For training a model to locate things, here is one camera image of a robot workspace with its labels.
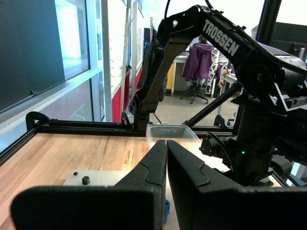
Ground black office chair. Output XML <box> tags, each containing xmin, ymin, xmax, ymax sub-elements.
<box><xmin>179</xmin><ymin>78</ymin><xmax>209</xmax><ymax>105</ymax></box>

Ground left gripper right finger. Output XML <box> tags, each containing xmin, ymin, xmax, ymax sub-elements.
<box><xmin>167</xmin><ymin>140</ymin><xmax>307</xmax><ymax>230</ymax></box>

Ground black metal frame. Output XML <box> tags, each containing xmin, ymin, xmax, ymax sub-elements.
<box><xmin>0</xmin><ymin>0</ymin><xmax>307</xmax><ymax>190</ymax></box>

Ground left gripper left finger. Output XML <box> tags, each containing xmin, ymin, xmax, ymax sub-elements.
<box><xmin>11</xmin><ymin>140</ymin><xmax>167</xmax><ymax>230</ymax></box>

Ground blue and black socket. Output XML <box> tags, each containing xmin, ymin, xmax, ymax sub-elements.
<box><xmin>164</xmin><ymin>200</ymin><xmax>171</xmax><ymax>226</ymax></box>

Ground person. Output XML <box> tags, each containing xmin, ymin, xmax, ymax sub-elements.
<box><xmin>181</xmin><ymin>35</ymin><xmax>218</xmax><ymax>88</ymax></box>

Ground clear plastic tub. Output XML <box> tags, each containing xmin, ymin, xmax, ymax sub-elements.
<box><xmin>145</xmin><ymin>123</ymin><xmax>202</xmax><ymax>150</ymax></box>

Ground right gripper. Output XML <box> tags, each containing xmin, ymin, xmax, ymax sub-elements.
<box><xmin>231</xmin><ymin>155</ymin><xmax>292</xmax><ymax>187</ymax></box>

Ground white board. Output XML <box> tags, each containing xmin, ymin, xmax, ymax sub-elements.
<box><xmin>62</xmin><ymin>169</ymin><xmax>131</xmax><ymax>187</ymax></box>

